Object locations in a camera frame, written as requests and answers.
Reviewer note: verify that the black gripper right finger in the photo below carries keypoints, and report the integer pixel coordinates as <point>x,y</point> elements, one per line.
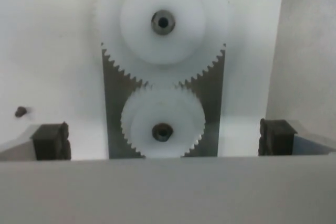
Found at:
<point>275,140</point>

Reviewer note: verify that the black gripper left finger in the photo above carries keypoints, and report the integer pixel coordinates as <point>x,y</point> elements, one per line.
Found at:
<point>52,142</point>

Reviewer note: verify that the white medium gear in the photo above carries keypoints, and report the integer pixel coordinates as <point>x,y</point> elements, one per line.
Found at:
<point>141,129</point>

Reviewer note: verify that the white large gear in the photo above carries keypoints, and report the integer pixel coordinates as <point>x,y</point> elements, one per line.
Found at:
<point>131,24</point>

